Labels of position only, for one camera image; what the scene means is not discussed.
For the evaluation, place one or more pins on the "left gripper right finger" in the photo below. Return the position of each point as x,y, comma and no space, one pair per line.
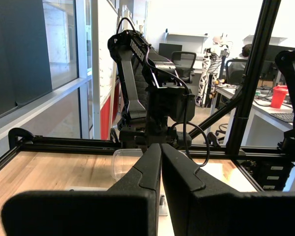
236,216

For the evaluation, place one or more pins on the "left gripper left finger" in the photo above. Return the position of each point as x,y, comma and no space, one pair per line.
76,216

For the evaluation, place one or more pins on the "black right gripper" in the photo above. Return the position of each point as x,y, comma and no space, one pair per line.
162,134

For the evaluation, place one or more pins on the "black idle robot arm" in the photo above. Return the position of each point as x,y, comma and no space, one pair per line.
293,98

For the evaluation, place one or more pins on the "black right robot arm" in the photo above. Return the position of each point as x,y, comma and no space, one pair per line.
127,73

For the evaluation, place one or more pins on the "black labelled electronics box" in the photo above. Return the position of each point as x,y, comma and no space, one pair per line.
260,174

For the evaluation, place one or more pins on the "clear plastic tub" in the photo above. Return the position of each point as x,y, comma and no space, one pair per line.
123,164

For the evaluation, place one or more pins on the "small black socket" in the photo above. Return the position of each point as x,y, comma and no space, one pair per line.
163,209

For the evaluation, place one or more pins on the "black office chair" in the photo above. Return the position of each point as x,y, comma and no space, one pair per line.
184,64
236,71

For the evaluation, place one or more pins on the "black monitor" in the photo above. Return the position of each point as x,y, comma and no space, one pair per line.
169,51

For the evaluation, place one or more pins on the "striped white humanoid robot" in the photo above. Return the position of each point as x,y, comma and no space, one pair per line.
215,61

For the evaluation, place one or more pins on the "white partition red base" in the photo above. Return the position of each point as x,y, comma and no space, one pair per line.
105,61

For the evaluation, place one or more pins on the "white desk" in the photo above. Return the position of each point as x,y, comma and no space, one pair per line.
263,123

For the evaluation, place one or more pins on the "black keyboard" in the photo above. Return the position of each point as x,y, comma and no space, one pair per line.
282,116

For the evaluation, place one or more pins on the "person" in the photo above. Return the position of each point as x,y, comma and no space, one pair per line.
247,50

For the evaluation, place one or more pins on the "red plastic cup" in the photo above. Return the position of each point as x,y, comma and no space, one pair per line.
279,97

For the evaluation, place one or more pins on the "black aluminium frame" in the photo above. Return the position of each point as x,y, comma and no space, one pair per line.
252,81

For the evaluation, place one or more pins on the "grey metal window frame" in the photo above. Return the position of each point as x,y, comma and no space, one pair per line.
39,105

